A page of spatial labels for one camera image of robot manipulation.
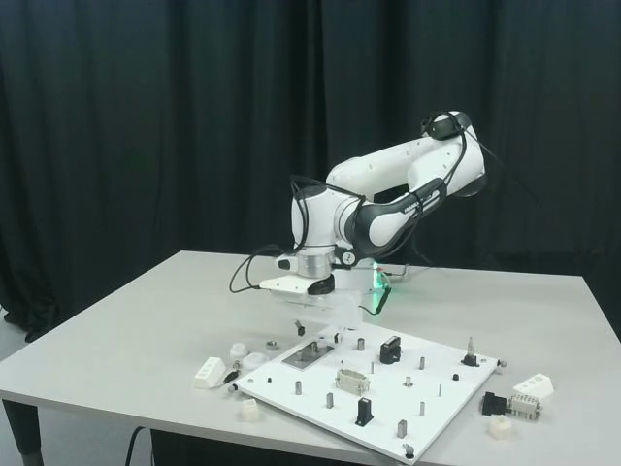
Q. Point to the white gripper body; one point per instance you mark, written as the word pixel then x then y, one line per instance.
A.
pixel 330 308

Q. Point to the metal BNC plug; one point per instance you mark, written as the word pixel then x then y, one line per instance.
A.
pixel 271 345

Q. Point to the white large gear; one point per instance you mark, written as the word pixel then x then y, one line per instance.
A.
pixel 254 361

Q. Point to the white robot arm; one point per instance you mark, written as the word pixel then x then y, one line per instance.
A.
pixel 388 165

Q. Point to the small white cube holder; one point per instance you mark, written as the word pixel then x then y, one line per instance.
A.
pixel 500 428
pixel 248 410

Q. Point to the metal square peg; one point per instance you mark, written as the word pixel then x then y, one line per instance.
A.
pixel 331 399
pixel 402 427

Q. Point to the black curtain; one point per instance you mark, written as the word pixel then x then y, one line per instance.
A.
pixel 145 97

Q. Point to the upright metal and black plug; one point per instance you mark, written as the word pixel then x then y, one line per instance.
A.
pixel 469 359

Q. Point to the large metal round peg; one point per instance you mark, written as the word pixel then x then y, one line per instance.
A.
pixel 361 343

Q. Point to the black table leg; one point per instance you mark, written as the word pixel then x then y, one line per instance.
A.
pixel 19 432

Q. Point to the black box under table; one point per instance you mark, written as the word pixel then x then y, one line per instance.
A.
pixel 233 449

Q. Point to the white medium gear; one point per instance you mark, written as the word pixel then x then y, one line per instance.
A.
pixel 238 349

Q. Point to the small white camera box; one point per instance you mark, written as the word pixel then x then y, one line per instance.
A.
pixel 286 263

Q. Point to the white wedge peg holder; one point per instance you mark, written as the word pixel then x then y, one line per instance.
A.
pixel 208 374
pixel 532 387

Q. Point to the flat white mounting plate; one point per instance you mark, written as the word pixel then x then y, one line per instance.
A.
pixel 286 285

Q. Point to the black D-SUB plug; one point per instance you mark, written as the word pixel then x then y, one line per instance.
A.
pixel 495 404

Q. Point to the white task board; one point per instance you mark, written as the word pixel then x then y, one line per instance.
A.
pixel 388 393

